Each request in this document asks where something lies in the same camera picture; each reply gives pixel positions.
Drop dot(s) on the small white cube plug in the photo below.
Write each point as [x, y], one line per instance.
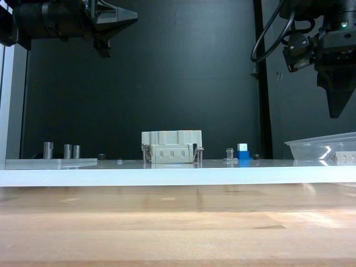
[242, 147]

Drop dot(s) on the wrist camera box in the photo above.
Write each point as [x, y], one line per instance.
[299, 62]

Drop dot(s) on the grey metal wall frame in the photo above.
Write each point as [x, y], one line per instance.
[8, 111]

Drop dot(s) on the clear plastic tub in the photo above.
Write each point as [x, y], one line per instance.
[311, 151]

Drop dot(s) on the silver metal peg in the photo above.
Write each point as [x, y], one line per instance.
[76, 151]
[48, 150]
[67, 151]

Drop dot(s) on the black board screw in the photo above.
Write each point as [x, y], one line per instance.
[256, 157]
[102, 157]

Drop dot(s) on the grey metal plate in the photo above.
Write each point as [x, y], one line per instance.
[50, 163]

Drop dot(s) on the beige connector insert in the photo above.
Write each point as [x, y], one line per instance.
[345, 157]

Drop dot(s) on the white board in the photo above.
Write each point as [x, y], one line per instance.
[178, 175]

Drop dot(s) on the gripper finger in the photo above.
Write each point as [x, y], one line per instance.
[338, 91]
[122, 15]
[114, 29]

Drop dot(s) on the black vertical post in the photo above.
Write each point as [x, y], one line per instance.
[262, 111]

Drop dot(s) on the beige connector base housing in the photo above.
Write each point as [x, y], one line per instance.
[172, 153]

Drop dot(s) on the small metal standoff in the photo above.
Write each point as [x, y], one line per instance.
[229, 154]

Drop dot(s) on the small blue plastic holder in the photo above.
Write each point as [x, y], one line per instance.
[244, 155]

